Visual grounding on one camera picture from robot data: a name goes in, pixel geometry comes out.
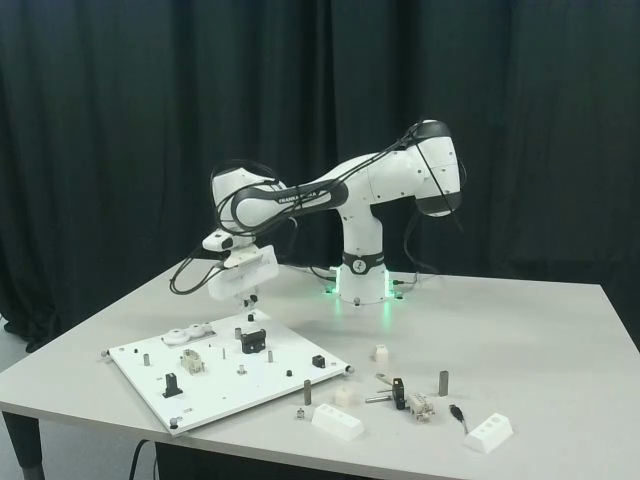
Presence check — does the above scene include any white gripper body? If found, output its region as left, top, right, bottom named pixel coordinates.
left=208, top=245, right=280, bottom=301

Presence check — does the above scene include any white task board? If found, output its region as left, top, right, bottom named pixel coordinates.
left=101, top=309, right=357, bottom=433

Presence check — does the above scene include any long white holder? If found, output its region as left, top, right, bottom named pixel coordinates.
left=310, top=403, right=366, bottom=443
left=462, top=412, right=515, bottom=456

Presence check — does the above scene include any black curtain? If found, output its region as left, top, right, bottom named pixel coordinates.
left=0, top=0, right=640, bottom=351

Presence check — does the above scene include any beige waterproof plug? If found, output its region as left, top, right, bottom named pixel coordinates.
left=405, top=393, right=432, bottom=424

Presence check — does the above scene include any black USB plug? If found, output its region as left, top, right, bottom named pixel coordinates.
left=448, top=403, right=472, bottom=434

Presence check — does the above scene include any grey table leg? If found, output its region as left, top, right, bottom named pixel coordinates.
left=0, top=410, right=42, bottom=480

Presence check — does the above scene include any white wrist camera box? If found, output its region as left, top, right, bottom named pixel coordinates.
left=201, top=231, right=235, bottom=252

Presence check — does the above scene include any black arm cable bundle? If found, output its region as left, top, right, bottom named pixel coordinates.
left=168, top=122, right=469, bottom=297

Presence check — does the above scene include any black base cable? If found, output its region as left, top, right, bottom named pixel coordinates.
left=387, top=197, right=444, bottom=292

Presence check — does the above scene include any black floor cable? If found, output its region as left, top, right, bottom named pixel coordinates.
left=130, top=438, right=157, bottom=480

